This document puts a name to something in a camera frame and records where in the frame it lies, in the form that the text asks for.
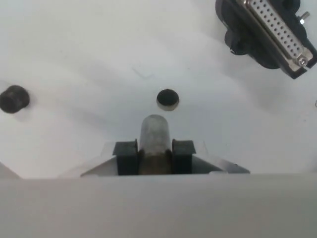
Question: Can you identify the white task board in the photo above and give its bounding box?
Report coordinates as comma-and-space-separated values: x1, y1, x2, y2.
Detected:
0, 0, 317, 179

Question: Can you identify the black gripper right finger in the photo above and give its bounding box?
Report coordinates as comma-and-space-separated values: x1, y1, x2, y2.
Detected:
170, 138, 251, 175

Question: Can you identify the metal round peg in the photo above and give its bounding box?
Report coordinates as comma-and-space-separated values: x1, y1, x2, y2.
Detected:
138, 114, 173, 176

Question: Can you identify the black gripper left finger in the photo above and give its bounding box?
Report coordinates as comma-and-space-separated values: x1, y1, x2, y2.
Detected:
80, 139, 140, 177

